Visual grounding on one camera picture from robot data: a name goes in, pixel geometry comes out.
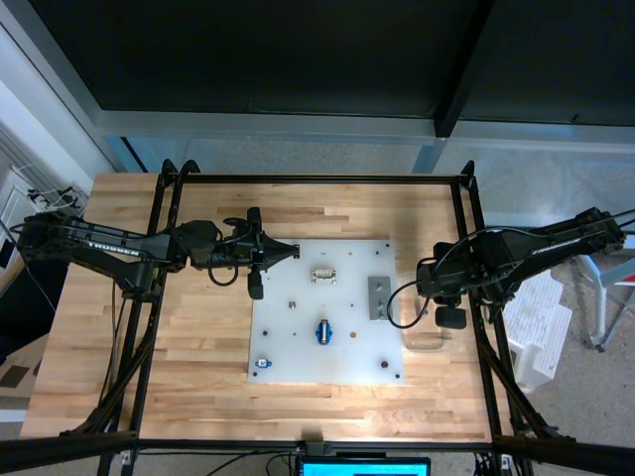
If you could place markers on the white task board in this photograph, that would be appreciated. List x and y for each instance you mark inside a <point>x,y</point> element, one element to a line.
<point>342,357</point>

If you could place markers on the clear plastic tub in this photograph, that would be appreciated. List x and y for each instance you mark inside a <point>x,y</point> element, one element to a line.
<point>421,337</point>

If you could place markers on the blue laptop screen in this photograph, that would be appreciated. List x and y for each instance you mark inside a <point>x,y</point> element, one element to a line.
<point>362,468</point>

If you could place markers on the small black camera box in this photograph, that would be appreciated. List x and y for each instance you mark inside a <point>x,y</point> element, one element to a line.
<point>317,446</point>

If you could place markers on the grey metal stand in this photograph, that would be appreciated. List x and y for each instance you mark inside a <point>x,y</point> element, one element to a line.
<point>601,297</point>

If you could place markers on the blue round holder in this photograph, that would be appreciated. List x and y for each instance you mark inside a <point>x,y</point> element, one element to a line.
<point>316,333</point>

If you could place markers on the blue square mount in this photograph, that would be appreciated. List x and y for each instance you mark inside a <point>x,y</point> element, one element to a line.
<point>271,364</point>

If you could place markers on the black vertical post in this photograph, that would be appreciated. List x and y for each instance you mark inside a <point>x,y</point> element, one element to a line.
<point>446,124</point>

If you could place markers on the white connector housing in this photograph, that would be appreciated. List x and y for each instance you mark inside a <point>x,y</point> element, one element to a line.
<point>324,276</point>

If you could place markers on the grey aluminium block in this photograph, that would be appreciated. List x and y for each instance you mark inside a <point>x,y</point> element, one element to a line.
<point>379,293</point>

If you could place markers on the black aluminium frame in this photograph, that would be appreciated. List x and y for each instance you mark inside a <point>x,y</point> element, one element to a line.
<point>317,178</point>

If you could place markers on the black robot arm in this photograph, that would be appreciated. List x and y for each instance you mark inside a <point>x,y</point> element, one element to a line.
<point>546,243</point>
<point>149,245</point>

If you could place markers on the white plastic step stool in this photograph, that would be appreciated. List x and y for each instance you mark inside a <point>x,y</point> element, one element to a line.
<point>536,317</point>

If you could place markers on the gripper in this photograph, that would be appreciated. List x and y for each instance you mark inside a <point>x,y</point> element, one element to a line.
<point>240,253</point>
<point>446,282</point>

